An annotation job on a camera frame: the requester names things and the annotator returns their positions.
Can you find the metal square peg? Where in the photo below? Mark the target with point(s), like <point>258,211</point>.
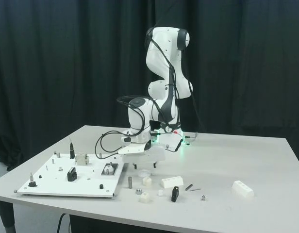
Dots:
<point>58,154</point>

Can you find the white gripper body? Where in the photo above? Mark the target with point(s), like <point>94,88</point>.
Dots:
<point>147,157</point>

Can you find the grey metal connector housing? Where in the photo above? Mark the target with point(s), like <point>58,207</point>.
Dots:
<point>81,159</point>

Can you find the small metal plug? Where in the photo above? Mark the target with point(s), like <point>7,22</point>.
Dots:
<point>203,197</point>

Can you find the thin black rod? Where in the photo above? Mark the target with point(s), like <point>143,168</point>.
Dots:
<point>179,144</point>

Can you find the black D-SUB plug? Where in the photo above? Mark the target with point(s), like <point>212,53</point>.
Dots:
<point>71,174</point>

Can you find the black curtain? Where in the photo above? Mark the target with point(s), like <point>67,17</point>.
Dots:
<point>54,60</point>

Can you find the white small gear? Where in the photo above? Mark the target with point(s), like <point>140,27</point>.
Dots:
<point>160,193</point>

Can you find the black box under table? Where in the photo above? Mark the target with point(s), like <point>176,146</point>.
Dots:
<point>115,224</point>

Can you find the thick metal round peg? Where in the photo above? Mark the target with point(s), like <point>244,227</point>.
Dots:
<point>130,182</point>

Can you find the black table leg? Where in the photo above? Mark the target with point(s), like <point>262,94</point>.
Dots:
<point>4,216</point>

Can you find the white task board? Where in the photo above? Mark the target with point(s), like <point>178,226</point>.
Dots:
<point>57,184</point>

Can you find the long white peg holder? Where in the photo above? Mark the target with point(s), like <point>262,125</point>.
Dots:
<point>171,182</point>
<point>243,188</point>

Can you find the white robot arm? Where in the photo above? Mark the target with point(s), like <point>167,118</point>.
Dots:
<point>161,60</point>

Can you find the dark metal peg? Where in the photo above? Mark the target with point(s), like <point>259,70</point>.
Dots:
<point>189,187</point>

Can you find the white large gear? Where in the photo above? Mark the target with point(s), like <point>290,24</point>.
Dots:
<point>144,173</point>

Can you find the small white cube holder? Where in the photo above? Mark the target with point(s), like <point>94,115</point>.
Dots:
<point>145,197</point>
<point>146,181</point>

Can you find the black waterproof plug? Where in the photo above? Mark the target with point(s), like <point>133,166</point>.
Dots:
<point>71,151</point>

